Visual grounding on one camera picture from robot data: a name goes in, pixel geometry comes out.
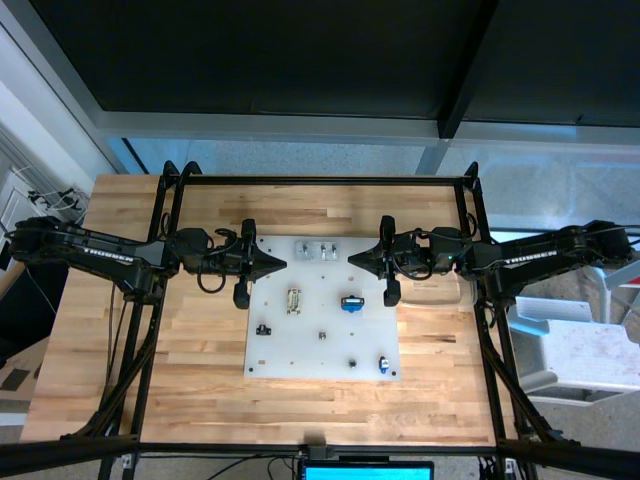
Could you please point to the black aluminium frame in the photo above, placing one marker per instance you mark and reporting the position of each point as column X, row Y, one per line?
column 320, row 180

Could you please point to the small blue white connector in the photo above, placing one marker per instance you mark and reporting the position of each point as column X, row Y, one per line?
column 383, row 364

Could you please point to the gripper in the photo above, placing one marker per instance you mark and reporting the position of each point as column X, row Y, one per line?
column 235, row 260
column 407, row 260

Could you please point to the beige connector housing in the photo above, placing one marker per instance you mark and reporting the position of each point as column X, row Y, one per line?
column 295, row 301

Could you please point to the grey metal chair frame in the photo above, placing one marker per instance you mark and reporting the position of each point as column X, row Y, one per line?
column 603, row 300

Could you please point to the clear plastic tub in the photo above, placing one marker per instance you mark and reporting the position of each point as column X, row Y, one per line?
column 435, row 293

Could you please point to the blue screen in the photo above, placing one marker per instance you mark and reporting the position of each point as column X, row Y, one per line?
column 365, row 472

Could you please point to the blue D-sub connector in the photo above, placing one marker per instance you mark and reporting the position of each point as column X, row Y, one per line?
column 352, row 304

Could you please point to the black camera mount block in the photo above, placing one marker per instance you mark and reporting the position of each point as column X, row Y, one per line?
column 316, row 447

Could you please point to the small black connector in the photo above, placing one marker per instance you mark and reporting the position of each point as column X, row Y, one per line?
column 262, row 329

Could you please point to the grey frame foot bracket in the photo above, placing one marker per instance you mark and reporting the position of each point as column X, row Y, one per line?
column 127, row 460
column 509, row 465

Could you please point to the black case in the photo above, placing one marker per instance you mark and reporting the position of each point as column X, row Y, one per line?
column 25, row 310

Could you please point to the white board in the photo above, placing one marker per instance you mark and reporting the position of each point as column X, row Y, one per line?
column 300, row 350

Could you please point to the white step stool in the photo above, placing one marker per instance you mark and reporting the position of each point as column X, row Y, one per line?
column 590, row 350

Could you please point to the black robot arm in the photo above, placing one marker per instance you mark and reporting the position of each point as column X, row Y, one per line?
column 530, row 260
column 107, row 255

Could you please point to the cardboard sheet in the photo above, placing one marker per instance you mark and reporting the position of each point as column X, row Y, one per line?
column 30, row 362

